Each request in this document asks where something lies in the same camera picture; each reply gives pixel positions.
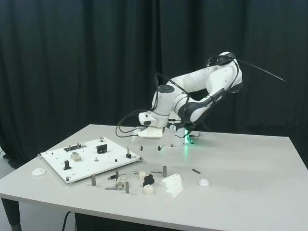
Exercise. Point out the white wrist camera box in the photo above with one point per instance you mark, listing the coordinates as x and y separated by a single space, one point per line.
150 120

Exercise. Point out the black D-SUB plug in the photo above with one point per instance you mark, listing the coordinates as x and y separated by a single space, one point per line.
148 180

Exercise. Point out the dark table leg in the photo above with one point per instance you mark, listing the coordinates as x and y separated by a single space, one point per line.
9 213

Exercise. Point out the white task board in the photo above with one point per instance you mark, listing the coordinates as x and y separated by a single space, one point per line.
84 168

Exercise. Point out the beige waterproof plug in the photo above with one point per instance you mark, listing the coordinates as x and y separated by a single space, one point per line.
120 182

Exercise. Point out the black curtain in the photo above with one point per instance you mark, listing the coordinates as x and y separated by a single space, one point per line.
72 60

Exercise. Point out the white large gear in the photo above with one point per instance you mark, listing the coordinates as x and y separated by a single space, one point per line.
38 172

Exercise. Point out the flat white mounting plate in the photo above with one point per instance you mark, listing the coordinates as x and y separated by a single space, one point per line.
151 132

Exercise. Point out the black USB plug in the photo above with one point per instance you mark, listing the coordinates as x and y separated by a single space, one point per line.
111 177

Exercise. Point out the white small gear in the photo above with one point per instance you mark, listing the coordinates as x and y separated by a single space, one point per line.
203 183

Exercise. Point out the thin metal peg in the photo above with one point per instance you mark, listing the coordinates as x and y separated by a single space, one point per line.
156 172

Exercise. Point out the long white holder block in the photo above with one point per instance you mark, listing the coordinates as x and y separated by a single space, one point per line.
171 179
173 190

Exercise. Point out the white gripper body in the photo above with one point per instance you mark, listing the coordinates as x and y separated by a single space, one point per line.
151 142

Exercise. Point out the small white holder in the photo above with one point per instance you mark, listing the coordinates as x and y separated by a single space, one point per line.
148 190
142 175

